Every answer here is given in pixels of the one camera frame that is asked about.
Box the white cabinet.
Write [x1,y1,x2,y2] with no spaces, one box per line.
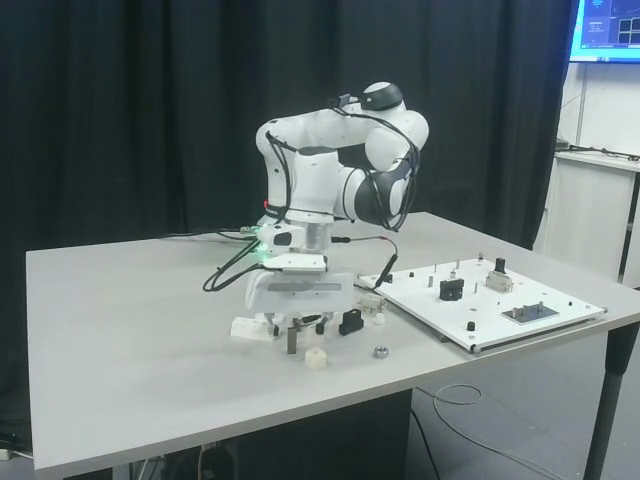
[542,147,640,291]

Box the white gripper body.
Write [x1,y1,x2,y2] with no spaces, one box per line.
[243,269,355,317]

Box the grey floor cable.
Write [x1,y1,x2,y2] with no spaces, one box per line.
[424,383,506,480]

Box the black table leg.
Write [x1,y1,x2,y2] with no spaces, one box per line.
[584,319,634,480]

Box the black table cable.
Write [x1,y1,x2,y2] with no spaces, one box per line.
[167,228,261,242]

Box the black box under table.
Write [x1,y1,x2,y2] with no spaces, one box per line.
[129,389,417,480]

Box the black D-SUB plug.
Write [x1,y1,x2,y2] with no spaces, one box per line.
[338,309,363,336]

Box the large white holder block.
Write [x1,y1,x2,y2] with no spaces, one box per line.
[230,314,281,342]

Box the blue screen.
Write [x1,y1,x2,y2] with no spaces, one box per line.
[568,0,640,65]

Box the small white peg holder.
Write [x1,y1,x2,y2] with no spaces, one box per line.
[303,347,329,372]

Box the black looped cable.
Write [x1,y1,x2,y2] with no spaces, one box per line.
[202,242,266,294]

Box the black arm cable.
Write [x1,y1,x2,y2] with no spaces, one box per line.
[264,94,422,232]

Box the black curtain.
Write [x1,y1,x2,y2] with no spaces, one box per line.
[0,0,586,451]

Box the white task board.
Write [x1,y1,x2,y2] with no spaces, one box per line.
[358,254,609,354]

